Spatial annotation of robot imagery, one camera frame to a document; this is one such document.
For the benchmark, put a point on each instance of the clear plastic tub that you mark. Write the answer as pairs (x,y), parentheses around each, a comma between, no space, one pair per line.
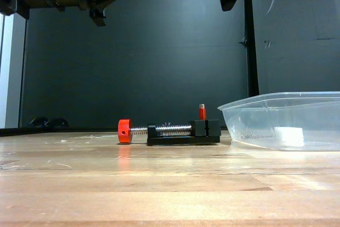
(265,115)

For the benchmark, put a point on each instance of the black curved bracket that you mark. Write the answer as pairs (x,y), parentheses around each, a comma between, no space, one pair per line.
(59,122)
(39,121)

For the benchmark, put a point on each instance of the black vise with orange knob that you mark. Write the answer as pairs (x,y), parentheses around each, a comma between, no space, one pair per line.
(183,139)

